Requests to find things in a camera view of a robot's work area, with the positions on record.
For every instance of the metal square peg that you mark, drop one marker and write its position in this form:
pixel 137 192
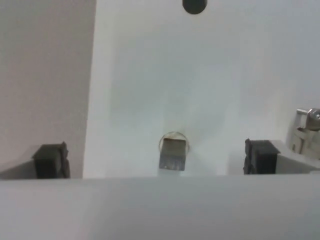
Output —
pixel 172 155

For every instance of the white task board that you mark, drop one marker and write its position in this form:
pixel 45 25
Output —
pixel 175 75

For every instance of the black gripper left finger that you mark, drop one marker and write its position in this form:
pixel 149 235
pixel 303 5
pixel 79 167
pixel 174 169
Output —
pixel 51 160

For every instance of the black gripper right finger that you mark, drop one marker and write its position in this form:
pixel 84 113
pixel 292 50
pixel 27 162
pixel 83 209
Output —
pixel 262 157

